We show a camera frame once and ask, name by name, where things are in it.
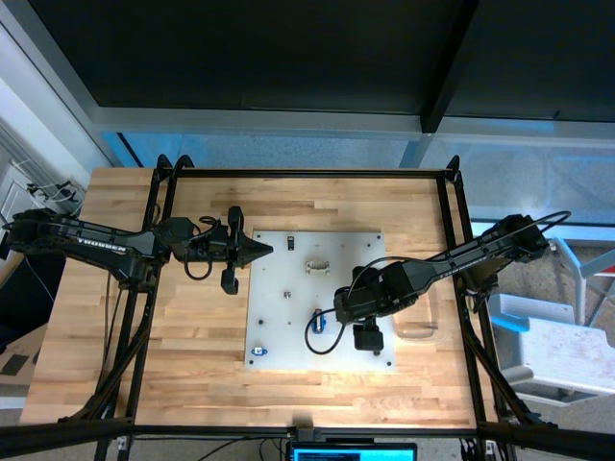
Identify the white step stool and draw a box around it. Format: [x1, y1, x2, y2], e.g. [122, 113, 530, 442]
[489, 292, 615, 409]

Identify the white cabinet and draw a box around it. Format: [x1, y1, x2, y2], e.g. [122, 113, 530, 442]
[0, 158, 92, 227]

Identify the black aluminium frame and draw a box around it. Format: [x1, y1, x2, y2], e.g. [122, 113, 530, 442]
[0, 153, 615, 461]

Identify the laptop with blue screen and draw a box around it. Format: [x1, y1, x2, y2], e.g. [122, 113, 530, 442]
[285, 442, 418, 461]

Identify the brown cardboard box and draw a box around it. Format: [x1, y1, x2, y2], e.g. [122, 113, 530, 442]
[0, 321, 49, 385]

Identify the low camera on bracket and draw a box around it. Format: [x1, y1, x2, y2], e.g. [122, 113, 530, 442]
[292, 416, 322, 442]

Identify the blue round holder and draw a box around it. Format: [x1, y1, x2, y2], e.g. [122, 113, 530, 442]
[307, 307, 330, 335]

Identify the white task board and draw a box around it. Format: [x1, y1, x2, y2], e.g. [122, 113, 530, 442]
[244, 230, 400, 372]

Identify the tangled cable bundle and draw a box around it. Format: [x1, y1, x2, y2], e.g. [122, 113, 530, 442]
[26, 180, 86, 206]

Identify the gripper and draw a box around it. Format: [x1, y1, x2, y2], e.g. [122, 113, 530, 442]
[213, 206, 274, 296]
[333, 285, 386, 352]

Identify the white metal chair frame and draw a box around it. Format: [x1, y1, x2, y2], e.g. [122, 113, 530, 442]
[547, 234, 615, 332]

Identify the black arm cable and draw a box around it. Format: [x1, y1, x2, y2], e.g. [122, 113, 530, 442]
[346, 256, 417, 297]
[184, 215, 217, 282]
[306, 308, 345, 355]
[521, 209, 573, 236]

